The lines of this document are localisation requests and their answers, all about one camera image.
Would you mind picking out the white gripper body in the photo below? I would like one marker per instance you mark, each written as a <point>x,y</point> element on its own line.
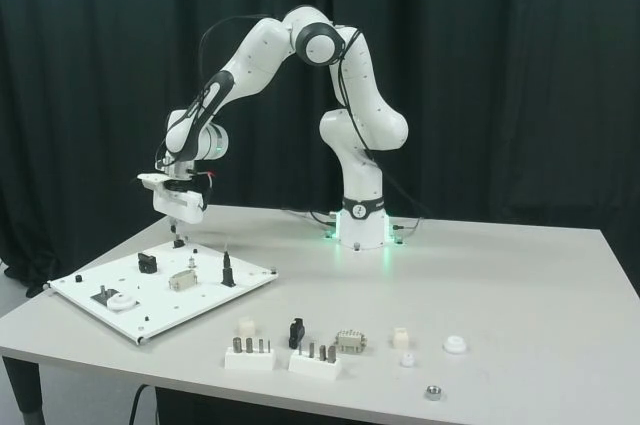
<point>180,210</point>

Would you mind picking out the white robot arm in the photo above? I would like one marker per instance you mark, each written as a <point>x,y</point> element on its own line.
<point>260,55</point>

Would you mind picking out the metal BNC plug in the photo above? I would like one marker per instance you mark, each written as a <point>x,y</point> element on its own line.
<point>191,262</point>

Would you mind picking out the white task board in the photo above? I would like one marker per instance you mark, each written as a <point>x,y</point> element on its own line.
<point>150,295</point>

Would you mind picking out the white large gear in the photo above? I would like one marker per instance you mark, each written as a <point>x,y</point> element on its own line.
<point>121,303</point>

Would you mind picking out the black bolt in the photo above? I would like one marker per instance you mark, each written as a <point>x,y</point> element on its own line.
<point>78,278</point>

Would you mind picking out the small white plug holder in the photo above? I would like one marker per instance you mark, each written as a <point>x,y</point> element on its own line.
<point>400,338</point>
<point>246,327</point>

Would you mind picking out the thick metal round peg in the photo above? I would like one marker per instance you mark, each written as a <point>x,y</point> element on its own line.
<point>235,346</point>

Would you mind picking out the medium metal round peg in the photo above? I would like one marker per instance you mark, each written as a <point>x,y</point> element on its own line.
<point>248,346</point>

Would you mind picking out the slim metal round peg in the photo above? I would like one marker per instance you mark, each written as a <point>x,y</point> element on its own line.
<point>260,346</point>

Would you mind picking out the white round peg holder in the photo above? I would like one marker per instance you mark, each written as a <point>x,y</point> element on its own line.
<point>250,361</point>

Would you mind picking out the black D-SUB plug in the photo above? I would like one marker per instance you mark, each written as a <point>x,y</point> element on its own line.
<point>296,332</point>

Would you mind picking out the black curtain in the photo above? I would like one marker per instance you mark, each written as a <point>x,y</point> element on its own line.
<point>100,70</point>

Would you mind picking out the slim metal square peg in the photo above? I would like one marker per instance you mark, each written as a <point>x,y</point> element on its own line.
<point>310,349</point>

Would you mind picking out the medium metal square peg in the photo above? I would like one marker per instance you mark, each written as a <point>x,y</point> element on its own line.
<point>322,352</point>

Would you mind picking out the white square peg holder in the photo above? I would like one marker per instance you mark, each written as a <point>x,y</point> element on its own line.
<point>315,367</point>

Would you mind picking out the thick metal square peg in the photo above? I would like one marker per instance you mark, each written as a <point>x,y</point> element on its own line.
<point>333,353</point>

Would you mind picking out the beige metal rectangular plug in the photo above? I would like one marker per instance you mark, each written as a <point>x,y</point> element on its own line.
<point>351,339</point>

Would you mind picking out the black table leg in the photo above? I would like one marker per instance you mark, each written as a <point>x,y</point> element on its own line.
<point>22,390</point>

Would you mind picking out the white small gear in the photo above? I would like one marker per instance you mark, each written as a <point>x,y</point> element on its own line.
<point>408,359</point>

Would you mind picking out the white medium gear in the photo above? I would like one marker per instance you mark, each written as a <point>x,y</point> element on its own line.
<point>455,344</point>

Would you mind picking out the metal nut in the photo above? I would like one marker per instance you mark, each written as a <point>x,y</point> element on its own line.
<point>432,392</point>

